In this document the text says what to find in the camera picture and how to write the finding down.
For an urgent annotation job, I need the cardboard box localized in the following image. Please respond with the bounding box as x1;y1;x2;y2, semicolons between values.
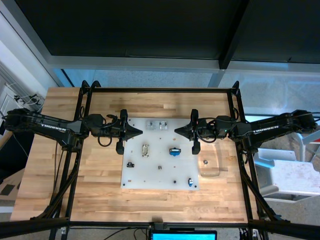
0;167;26;201

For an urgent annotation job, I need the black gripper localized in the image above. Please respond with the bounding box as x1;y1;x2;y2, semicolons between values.
174;109;216;155
102;109;144;155

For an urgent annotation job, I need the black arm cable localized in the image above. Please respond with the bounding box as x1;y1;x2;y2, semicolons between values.
97;113;120;148
194;119;218;144

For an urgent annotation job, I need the white board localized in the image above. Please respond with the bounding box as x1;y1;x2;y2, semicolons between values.
120;117;201;191

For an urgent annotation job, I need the screen with blue edge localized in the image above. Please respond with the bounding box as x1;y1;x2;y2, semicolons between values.
149;230;218;240

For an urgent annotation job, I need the grey metal chair frame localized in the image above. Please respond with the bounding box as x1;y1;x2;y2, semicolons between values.
292;132;320;161

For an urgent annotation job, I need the clear plastic tub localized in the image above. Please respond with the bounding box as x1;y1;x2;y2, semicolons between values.
198;139;223;180

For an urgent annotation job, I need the white plastic step stool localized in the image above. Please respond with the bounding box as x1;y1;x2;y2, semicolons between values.
253;147;320;202

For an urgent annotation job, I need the black metal frame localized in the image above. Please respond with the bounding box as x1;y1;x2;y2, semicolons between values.
0;80;320;240

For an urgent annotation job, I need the black and white cable bundle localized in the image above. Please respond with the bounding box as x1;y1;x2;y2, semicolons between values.
13;93;45;108

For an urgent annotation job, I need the grey aluminium post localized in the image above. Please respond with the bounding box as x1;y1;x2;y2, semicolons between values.
0;0;62;88

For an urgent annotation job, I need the small black camera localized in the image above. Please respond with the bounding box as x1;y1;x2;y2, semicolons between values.
152;216;168;230

